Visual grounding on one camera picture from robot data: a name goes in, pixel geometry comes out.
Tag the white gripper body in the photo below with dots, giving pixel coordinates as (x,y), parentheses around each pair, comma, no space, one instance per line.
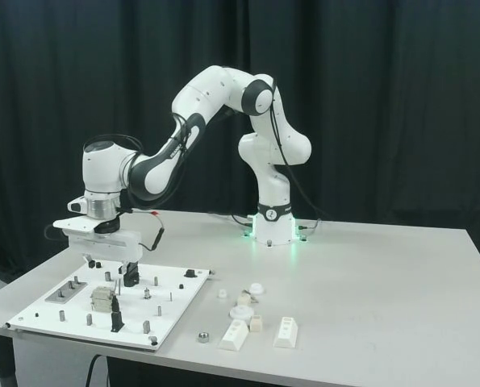
(110,246)

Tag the thin metal square peg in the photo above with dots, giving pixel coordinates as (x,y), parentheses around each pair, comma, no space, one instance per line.
(119,288)

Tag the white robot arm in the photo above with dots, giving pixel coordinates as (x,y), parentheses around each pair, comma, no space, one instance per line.
(264,161)

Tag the large metal square peg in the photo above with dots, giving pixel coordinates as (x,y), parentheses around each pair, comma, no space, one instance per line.
(146,326)

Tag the long white peg holder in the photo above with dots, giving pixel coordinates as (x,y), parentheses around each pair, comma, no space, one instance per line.
(285,332)
(233,336)

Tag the black D-SUB plug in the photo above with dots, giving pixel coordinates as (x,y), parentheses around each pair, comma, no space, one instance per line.
(133,278)

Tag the metal BNC plug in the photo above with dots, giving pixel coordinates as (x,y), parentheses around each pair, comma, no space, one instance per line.
(146,293)

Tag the white task board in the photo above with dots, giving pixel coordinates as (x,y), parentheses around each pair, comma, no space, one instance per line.
(134,306)

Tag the beige waterproof plug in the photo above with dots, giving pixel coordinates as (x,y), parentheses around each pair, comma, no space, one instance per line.
(99,300)

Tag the black USB plug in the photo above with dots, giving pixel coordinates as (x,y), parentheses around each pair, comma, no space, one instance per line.
(116,318)

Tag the metal bolt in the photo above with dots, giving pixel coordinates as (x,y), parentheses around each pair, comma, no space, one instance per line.
(201,337)

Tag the black box under table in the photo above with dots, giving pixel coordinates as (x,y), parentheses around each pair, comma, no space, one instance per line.
(143,375)

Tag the small beige holder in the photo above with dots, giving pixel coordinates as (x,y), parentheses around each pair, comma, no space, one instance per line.
(243,300)
(255,324)

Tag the white large gear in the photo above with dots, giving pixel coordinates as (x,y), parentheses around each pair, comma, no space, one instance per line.
(241,313)

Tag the white medium gear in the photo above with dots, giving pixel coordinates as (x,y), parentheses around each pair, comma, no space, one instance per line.
(257,288)

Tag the black curtains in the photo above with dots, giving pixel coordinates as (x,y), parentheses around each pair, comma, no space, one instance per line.
(385,101)

